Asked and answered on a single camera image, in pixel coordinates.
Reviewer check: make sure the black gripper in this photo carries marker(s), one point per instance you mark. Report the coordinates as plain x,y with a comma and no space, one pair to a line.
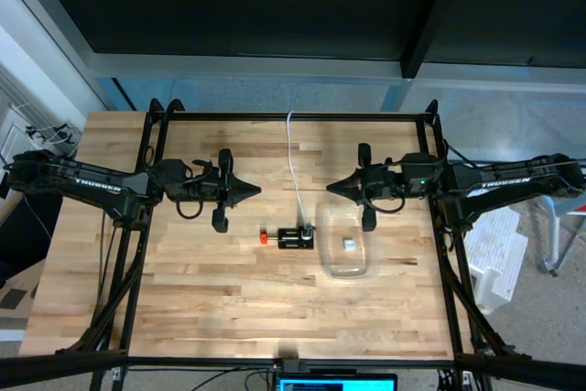
224,162
368,221

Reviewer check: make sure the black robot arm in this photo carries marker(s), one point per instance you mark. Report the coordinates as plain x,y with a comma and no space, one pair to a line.
96,185
503,187

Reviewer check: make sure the black clamp with red knob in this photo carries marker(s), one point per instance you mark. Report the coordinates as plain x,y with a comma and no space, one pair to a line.
290,237

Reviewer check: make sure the clear plastic tub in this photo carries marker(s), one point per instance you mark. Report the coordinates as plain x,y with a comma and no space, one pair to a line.
361,267

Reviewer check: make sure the white stepped foam block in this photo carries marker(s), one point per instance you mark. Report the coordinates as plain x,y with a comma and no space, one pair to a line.
494,263

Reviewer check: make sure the blue-edged screen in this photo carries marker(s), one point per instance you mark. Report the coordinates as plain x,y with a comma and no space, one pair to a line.
334,384

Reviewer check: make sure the brown cardboard box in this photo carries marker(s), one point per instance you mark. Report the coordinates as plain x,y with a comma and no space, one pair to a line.
27,279

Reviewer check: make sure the grey aluminium window frame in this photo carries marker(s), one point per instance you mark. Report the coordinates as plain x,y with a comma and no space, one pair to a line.
229,63

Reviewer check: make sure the small black fixed camera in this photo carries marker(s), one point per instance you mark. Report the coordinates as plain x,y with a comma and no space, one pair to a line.
289,364

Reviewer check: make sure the grey metal chair frame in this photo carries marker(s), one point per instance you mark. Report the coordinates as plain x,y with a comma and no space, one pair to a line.
552,231

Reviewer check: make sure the black aluminium table frame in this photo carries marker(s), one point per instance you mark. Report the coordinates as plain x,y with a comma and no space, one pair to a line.
55,363

